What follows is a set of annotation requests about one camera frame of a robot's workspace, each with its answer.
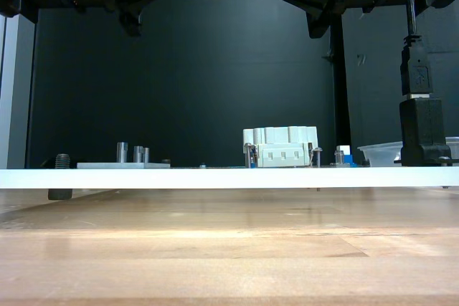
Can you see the silver slotted post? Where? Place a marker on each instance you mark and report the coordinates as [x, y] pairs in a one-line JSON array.
[[138, 153]]

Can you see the beige connector housing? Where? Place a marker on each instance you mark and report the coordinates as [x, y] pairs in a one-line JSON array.
[[279, 137]]

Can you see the white taskboard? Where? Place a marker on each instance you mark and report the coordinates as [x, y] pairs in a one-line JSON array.
[[215, 178]]

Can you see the silver round peg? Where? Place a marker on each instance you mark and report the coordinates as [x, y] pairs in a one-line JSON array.
[[122, 152]]

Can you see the silver housing screw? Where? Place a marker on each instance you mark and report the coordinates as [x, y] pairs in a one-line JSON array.
[[317, 150], [247, 152]]

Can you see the black wall column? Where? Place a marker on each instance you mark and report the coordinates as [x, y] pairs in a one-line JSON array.
[[339, 87]]

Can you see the black USB socket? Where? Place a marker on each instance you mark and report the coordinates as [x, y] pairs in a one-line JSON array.
[[423, 130]]

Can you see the clear plastic tub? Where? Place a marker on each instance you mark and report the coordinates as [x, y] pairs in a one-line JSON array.
[[380, 153]]

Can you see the grey metal plate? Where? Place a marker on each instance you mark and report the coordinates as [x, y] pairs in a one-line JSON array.
[[107, 165]]

